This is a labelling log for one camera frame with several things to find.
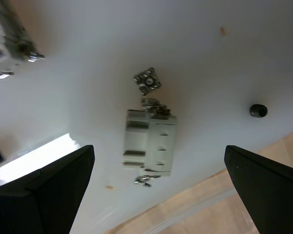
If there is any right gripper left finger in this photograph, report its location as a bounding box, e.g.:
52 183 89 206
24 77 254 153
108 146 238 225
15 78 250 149
0 144 96 234

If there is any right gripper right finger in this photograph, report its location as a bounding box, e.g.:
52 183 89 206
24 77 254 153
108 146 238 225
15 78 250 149
224 144 293 234

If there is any grey HAN10E connector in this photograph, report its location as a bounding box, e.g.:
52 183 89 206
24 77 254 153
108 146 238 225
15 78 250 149
121 97 178 189

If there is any grey HAN10E hub socket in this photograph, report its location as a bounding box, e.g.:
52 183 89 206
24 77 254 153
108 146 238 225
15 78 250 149
0 0 46 80

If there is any large black screw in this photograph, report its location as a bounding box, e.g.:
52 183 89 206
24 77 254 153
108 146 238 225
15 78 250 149
249 103 269 118

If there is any white plastic board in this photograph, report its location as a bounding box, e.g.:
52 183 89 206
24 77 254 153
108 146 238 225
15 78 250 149
0 0 293 234

